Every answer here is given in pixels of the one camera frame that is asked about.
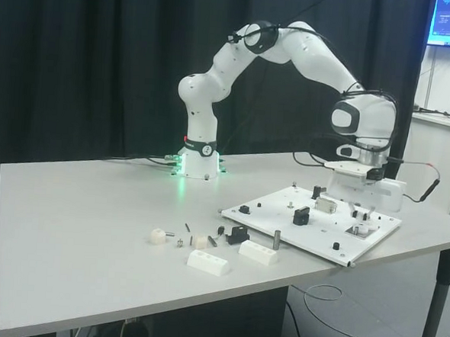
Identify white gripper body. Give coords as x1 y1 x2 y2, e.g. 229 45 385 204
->
326 171 407 213

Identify black plug on board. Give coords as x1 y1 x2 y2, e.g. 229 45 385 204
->
293 205 311 226

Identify white cabinet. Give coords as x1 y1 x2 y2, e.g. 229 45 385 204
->
402 109 450 221

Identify white task board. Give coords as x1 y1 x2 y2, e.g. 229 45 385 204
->
217 180 406 271

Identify white peg holder block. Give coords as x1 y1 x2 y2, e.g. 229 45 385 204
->
237 239 280 266
185 249 233 279

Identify grey table leg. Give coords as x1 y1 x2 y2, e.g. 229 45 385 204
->
416 247 450 337

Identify black curtains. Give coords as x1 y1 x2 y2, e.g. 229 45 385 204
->
0 0 439 334

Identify thin black rod on wire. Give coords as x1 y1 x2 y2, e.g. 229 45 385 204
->
385 157 443 204

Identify black cable on table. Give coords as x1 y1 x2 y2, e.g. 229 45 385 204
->
291 149 336 171

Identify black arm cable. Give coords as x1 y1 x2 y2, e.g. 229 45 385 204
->
218 0 408 165

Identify grey hanging cable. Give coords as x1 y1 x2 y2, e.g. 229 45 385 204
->
300 283 422 337

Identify black cable bundle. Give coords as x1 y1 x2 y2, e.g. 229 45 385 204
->
412 106 450 123

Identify black base cables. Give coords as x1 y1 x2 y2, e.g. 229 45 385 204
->
102 150 183 170

